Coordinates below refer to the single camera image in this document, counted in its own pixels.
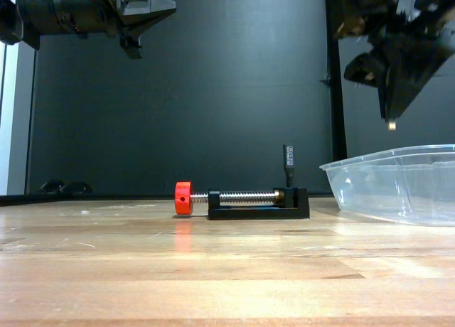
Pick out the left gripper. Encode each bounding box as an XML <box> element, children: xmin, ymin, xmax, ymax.
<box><xmin>106</xmin><ymin>0</ymin><xmax>178</xmax><ymax>60</ymax></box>

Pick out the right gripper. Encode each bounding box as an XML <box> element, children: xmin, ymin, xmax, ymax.
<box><xmin>343</xmin><ymin>21</ymin><xmax>452</xmax><ymax>122</ymax></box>

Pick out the clear plastic container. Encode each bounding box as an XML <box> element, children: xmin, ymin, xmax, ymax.
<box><xmin>318</xmin><ymin>144</ymin><xmax>455</xmax><ymax>228</ymax></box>

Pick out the black clamp with red knob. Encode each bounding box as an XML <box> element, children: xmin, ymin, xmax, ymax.
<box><xmin>173</xmin><ymin>144</ymin><xmax>310</xmax><ymax>221</ymax></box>

